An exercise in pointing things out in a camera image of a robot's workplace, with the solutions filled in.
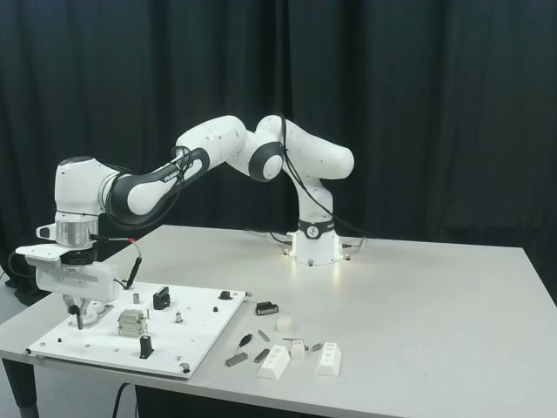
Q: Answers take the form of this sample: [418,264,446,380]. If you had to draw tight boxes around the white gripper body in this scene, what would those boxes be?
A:
[35,261,120,304]

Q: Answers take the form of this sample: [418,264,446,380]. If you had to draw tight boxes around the white four-hole peg holder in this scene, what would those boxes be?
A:
[256,345,292,380]

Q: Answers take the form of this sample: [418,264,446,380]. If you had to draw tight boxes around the white wedge peg holder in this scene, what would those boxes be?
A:
[314,341,344,376]

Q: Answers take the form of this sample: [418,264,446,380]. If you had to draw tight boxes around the white task board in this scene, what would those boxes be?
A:
[25,280,248,381]

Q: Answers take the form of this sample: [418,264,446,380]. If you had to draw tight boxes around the black curtain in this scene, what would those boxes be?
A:
[0,0,557,280]

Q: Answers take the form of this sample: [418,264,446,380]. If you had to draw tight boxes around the thin black rod on wire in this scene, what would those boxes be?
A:
[91,233,145,291]

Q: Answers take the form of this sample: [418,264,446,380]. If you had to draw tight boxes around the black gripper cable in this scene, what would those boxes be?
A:
[5,251,28,289]

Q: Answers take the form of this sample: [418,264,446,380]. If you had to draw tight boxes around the black cable under table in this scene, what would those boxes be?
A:
[114,381,137,418]

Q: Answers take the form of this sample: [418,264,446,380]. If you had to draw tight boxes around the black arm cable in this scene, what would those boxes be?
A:
[278,113,315,219]
[171,145,198,189]

